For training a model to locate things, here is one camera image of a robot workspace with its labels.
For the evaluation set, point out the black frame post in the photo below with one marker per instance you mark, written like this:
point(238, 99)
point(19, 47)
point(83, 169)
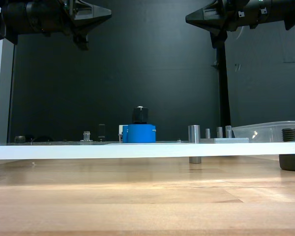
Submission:
point(223, 86)

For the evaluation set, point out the clear plastic container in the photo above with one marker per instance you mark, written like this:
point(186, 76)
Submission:
point(265, 134)

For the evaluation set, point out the thin metal pin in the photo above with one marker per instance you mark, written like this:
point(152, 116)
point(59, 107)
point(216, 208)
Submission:
point(207, 134)

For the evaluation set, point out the blue connector mount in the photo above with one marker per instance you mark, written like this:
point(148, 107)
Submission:
point(140, 134)

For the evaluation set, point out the small black plug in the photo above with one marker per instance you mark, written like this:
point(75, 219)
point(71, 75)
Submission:
point(101, 131)

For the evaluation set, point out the grey metal plate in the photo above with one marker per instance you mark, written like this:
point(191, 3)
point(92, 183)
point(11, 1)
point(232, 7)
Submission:
point(223, 140)

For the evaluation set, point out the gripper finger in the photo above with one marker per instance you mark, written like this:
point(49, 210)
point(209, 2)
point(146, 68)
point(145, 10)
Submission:
point(218, 38)
point(81, 39)
point(93, 13)
point(209, 17)

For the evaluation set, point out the steel cylinder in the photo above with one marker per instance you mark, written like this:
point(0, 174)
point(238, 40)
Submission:
point(194, 134)

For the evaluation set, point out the thick metal pin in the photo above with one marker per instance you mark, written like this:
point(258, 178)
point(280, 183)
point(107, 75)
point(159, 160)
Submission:
point(228, 132)

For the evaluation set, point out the clear ribbed connector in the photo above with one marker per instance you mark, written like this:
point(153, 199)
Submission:
point(86, 136)

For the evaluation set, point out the small black threaded screw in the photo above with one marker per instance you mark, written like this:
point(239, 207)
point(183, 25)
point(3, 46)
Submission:
point(20, 139)

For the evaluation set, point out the white board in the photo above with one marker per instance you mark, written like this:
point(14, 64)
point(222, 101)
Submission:
point(137, 151)

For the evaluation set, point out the black D-sub connector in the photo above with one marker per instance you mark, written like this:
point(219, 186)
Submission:
point(140, 115)

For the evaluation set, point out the medium metal pin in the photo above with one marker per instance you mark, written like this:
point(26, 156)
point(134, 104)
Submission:
point(219, 132)

